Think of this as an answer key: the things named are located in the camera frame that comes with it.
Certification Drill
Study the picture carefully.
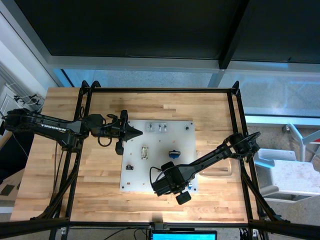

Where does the black aluminium frame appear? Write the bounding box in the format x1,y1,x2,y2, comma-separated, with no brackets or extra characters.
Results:
0,79,320,240

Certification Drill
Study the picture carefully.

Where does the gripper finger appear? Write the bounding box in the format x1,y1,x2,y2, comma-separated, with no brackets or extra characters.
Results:
124,132,144,143
126,121,144,134

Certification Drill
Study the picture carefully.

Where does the bundle of wall cables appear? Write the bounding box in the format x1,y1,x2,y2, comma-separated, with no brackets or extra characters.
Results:
13,93,43,107

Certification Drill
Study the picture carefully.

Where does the grey metal chair frame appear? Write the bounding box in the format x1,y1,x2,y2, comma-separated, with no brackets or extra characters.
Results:
282,122,320,163

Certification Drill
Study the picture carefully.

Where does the black wall post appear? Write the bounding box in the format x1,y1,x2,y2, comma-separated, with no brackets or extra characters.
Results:
218,0,251,70

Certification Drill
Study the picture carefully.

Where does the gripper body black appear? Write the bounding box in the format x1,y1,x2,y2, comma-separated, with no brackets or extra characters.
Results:
161,161,192,206
109,109,129,156

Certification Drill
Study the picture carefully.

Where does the braided black arm cable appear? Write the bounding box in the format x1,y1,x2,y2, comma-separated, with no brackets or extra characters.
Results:
97,129,113,147

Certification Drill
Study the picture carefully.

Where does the grey window frame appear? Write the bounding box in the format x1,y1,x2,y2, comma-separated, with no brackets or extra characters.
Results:
0,0,320,88

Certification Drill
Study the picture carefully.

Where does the white step stool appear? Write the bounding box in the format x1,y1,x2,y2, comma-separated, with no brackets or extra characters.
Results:
254,147,320,204

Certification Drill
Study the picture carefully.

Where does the screen with blue edge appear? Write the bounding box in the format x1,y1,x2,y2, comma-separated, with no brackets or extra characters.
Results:
149,229,218,240

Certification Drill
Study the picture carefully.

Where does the clear plastic tub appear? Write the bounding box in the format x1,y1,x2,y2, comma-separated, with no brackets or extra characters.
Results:
196,149,238,179

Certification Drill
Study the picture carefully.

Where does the black table-level camera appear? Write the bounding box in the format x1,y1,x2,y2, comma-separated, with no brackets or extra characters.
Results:
149,219,168,231

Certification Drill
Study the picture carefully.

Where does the white board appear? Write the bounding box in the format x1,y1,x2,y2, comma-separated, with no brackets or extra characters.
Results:
119,119,200,194

